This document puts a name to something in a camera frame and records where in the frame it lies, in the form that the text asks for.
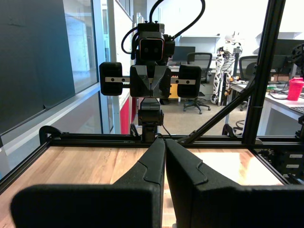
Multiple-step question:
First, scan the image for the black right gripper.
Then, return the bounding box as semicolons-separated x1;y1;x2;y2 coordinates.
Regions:
99;60;202;98

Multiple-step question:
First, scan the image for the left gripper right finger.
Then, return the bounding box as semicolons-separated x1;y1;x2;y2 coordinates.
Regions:
166;139;304;228

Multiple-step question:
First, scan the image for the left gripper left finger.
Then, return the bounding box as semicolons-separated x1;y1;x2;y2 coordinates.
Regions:
10;139;166;228

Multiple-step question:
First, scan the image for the white partition with red base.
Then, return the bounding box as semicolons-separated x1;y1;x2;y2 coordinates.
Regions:
108;0;143;134

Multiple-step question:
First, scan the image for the black computer monitor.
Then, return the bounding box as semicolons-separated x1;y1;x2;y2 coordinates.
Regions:
270;39;304;72
173;46;196;63

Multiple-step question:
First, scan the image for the black office chair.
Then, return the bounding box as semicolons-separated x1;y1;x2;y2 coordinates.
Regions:
238;56;258;111
183;52;213;115

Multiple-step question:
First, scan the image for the white lattice stand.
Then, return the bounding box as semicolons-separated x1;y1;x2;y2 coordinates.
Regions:
212;30;236;105

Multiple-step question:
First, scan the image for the white desk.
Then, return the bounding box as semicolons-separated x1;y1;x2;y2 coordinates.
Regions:
230;83;304;137

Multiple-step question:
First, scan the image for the red plastic cup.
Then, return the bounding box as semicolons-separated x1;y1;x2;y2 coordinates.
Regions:
288;77;304;101

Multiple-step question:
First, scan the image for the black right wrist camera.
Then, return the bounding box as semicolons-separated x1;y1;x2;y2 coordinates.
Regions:
138;32;165;61

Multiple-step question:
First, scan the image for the black aluminium table frame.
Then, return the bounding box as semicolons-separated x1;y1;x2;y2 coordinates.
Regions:
0;0;304;193

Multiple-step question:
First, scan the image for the grey aluminium window frame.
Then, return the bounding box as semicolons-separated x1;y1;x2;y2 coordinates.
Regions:
0;0;114;155

